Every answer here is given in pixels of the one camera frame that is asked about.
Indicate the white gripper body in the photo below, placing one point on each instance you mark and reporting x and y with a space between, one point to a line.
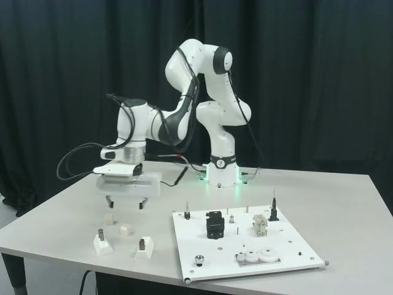
129 188

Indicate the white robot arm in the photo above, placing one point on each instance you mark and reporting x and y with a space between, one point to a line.
215 123

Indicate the small white peg holder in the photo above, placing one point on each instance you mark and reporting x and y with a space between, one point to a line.
126 230
109 220

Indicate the metal square peg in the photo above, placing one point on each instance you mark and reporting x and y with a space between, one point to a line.
100 235
142 243

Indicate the large white peg holder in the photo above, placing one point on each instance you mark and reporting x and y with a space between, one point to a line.
102 247
143 252

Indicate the black plug with metal tip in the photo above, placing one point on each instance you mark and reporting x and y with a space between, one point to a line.
187 215

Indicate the black D-SUB plug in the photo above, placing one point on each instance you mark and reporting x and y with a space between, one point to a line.
215 227

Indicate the metal bolt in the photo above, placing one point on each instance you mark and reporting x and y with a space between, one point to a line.
199 260

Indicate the metal BNC plug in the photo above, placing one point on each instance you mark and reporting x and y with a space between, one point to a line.
231 219

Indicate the white small gear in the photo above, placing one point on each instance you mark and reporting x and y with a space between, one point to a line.
242 257

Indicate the beige plug connector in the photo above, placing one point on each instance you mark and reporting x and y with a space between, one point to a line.
259 226

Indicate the black table leg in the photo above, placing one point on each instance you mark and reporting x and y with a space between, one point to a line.
13 273

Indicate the white medium gear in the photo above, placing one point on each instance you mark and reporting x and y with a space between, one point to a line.
251 257

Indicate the white task board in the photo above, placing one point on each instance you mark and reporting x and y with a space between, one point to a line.
270 242

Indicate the white large gear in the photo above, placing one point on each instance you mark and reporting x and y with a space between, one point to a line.
268 255

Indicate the black curtain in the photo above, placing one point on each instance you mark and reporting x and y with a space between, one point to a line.
46 61

